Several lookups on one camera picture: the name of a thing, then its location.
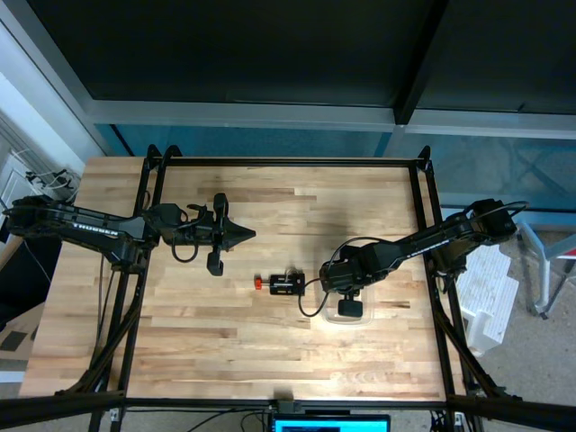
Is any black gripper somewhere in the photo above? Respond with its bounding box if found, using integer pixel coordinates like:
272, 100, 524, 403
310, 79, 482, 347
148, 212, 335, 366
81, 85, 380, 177
318, 256, 375, 320
177, 193, 257, 277

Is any black clamp hub, red knob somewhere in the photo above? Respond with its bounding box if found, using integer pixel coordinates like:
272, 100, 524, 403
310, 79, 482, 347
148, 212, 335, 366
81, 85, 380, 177
254, 267, 307, 298

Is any clear plastic tub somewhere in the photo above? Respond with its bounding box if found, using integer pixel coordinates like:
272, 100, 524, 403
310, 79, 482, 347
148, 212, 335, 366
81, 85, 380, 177
320, 287, 378, 329

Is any white plastic step stool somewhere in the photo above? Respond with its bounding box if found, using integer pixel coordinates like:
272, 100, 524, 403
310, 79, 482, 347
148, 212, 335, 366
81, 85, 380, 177
454, 245, 518, 359

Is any laptop screen with blue edge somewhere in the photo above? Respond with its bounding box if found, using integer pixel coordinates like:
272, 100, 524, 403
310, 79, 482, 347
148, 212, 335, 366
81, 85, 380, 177
271, 414, 392, 432

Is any grey metal chair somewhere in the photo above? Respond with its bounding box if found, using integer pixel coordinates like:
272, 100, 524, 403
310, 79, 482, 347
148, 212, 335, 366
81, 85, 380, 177
512, 220, 576, 321

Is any cardboard box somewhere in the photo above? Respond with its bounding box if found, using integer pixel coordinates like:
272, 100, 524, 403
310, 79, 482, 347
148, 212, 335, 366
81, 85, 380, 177
0, 301, 46, 361

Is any black square pad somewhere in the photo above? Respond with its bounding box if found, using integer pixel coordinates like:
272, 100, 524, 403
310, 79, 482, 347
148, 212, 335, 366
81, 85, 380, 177
0, 330, 27, 355

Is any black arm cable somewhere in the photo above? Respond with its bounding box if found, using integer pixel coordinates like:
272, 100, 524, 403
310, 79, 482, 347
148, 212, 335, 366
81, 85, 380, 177
297, 237, 361, 319
170, 241, 200, 264

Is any black camera mount box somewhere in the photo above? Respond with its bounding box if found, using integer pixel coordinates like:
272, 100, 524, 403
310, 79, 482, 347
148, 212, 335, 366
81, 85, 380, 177
268, 398, 302, 416

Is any black and white cable bundle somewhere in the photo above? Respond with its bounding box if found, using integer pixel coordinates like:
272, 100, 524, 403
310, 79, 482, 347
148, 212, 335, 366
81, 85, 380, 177
24, 166, 77, 193

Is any black metal frame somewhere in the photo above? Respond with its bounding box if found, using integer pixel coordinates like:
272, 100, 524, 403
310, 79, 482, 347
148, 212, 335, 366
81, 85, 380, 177
0, 143, 576, 432

